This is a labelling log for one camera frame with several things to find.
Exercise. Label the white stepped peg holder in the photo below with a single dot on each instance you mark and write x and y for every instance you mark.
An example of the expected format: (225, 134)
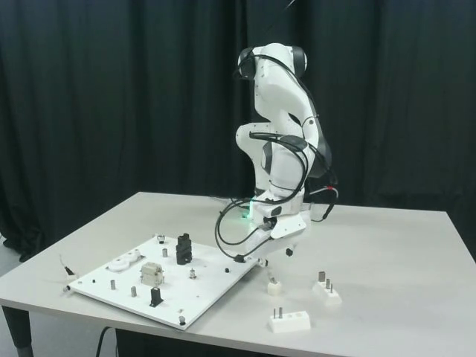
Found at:
(329, 295)

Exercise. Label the white small gear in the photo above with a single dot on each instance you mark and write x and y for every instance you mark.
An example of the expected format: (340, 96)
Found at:
(137, 253)

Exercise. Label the black D-SUB plug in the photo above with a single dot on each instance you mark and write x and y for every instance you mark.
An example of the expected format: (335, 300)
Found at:
(183, 247)

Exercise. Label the dark grey table leg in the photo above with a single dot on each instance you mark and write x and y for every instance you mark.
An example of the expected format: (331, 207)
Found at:
(15, 331)

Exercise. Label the metal BNC plug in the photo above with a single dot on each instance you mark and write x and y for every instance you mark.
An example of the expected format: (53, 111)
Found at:
(192, 273)

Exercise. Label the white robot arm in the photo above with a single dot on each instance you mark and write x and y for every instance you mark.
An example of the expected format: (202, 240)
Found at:
(277, 100)

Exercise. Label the small white plug holder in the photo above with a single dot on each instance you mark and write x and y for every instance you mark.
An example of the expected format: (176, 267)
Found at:
(274, 290)

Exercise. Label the metal square peg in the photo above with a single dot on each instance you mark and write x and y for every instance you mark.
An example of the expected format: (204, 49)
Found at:
(320, 277)

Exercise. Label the white large gear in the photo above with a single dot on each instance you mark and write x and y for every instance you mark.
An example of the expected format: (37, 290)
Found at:
(118, 265)

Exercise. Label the beige waterproof plug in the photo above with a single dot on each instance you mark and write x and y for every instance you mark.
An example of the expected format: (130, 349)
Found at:
(150, 275)

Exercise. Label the white task board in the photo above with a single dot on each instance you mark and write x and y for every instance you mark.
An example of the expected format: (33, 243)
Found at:
(167, 294)

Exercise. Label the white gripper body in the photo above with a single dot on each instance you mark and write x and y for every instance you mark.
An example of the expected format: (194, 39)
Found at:
(282, 241)

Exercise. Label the white long peg holder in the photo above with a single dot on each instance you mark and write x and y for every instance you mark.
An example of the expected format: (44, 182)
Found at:
(290, 321)

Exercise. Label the black curtain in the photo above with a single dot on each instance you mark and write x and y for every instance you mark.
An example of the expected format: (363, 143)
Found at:
(111, 93)

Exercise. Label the white medium gear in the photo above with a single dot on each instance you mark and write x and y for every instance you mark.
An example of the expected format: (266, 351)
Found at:
(130, 257)

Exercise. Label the clear Ethernet plug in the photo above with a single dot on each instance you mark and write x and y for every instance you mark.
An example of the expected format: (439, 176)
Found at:
(272, 278)

